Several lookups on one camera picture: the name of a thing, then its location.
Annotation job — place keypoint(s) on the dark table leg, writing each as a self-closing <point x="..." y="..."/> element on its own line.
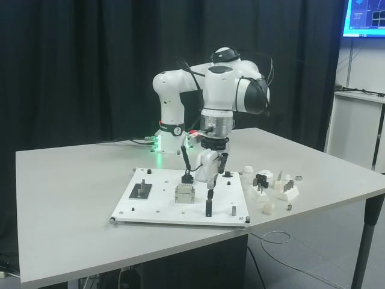
<point x="364" y="241"/>

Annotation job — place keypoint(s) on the black USB plug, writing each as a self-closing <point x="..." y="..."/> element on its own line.
<point x="209" y="195"/>

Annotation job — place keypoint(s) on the white cabinet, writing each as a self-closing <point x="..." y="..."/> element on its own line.
<point x="355" y="135"/>

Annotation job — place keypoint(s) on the black curtain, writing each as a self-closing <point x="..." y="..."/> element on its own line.
<point x="60" y="60"/>

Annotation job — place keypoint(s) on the white large gear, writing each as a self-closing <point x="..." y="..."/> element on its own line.
<point x="267" y="174"/>

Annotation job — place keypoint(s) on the small empty white holder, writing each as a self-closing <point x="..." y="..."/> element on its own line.
<point x="268" y="208"/>

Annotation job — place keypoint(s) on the metal nut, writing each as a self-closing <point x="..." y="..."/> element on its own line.
<point x="299" y="177"/>

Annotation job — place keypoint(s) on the metal bolt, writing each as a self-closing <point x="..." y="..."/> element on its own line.
<point x="280" y="175"/>

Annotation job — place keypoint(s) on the white task board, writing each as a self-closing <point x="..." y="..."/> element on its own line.
<point x="168" y="210"/>

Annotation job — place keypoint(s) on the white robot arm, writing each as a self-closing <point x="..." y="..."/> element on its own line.
<point x="168" y="99"/>

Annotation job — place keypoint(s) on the white bolt holder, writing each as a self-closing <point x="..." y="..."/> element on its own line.
<point x="278" y="184"/>

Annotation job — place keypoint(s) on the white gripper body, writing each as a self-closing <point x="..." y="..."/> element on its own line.
<point x="207" y="165"/>

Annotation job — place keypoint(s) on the black D-SUB plug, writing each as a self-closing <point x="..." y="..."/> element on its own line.
<point x="261" y="180"/>

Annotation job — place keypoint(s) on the white round peg holder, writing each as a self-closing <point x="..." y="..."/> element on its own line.
<point x="288" y="195"/>

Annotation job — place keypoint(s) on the blue screen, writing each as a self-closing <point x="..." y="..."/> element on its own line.
<point x="364" y="18"/>

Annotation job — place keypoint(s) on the large metal round peg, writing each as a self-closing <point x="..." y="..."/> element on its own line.
<point x="291" y="184"/>

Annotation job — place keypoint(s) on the white medium gear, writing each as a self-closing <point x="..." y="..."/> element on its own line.
<point x="248" y="169"/>

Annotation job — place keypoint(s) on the white square peg holder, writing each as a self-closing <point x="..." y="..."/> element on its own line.
<point x="258" y="197"/>

